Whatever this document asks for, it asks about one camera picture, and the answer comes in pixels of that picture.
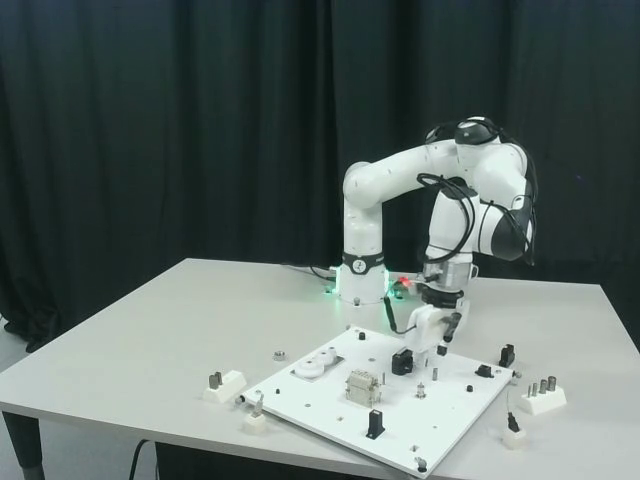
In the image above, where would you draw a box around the black base cable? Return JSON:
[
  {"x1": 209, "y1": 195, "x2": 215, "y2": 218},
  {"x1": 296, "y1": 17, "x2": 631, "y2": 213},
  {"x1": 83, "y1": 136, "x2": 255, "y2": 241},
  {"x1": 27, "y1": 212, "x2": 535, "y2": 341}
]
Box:
[{"x1": 287, "y1": 262, "x2": 342, "y2": 281}]

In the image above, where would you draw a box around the thin black rod, red tag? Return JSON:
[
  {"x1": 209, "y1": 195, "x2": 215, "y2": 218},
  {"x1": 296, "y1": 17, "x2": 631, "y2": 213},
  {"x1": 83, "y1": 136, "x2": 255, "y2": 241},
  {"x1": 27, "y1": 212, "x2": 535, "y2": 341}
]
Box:
[{"x1": 382, "y1": 277, "x2": 417, "y2": 335}]

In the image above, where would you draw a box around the black curtain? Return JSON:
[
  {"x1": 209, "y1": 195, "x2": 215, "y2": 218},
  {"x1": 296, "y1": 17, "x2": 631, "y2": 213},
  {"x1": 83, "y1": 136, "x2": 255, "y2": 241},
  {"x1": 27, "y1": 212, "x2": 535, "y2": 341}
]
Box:
[{"x1": 0, "y1": 0, "x2": 640, "y2": 354}]

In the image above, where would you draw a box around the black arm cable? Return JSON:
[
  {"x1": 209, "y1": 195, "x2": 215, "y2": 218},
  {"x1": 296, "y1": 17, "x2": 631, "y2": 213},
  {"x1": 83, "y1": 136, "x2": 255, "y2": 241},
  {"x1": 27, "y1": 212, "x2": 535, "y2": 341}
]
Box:
[
  {"x1": 492, "y1": 119, "x2": 540, "y2": 267},
  {"x1": 416, "y1": 172, "x2": 482, "y2": 237}
]

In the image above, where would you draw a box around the white task board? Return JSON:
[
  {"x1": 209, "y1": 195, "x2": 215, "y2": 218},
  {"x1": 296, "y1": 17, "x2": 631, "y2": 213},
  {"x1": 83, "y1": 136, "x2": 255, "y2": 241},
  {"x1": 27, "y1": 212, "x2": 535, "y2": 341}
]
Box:
[{"x1": 248, "y1": 323, "x2": 517, "y2": 476}]

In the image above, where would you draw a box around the white round peg holder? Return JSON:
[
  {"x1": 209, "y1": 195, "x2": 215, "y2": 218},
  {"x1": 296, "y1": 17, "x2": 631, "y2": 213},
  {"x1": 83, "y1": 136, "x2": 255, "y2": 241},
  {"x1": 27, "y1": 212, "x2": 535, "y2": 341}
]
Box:
[{"x1": 516, "y1": 387, "x2": 568, "y2": 416}]

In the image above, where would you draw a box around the white large gear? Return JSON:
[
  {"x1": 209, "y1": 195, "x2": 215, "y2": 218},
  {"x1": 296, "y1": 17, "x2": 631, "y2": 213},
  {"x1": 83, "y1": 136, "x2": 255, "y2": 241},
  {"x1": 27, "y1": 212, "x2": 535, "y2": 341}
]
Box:
[{"x1": 293, "y1": 361, "x2": 322, "y2": 384}]

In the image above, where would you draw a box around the black hanging cable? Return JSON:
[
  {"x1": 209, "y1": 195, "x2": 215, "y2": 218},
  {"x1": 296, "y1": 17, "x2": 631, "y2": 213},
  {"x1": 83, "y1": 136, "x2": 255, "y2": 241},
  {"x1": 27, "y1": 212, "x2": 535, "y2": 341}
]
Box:
[{"x1": 130, "y1": 438, "x2": 157, "y2": 480}]

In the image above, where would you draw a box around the black USB plug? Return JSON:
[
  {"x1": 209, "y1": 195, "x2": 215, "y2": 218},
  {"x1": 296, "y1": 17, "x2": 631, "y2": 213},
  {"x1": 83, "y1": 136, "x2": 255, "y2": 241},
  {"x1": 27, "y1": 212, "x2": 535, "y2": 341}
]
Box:
[{"x1": 503, "y1": 390, "x2": 522, "y2": 434}]

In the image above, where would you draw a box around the white square peg holder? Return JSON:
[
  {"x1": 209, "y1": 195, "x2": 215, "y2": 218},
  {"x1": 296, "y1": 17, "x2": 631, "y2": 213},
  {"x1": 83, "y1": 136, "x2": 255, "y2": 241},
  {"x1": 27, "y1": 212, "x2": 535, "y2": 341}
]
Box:
[{"x1": 201, "y1": 368, "x2": 247, "y2": 404}]

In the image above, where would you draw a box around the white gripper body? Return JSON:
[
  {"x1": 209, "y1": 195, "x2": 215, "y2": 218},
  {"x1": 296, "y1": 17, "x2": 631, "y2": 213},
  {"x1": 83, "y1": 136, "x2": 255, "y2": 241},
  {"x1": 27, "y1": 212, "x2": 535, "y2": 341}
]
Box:
[{"x1": 402, "y1": 304, "x2": 447, "y2": 354}]

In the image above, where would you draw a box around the black table leg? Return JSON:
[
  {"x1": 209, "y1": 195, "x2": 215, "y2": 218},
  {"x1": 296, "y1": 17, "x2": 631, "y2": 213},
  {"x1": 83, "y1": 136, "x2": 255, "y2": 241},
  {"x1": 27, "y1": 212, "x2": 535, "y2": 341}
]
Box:
[{"x1": 2, "y1": 410, "x2": 40, "y2": 480}]

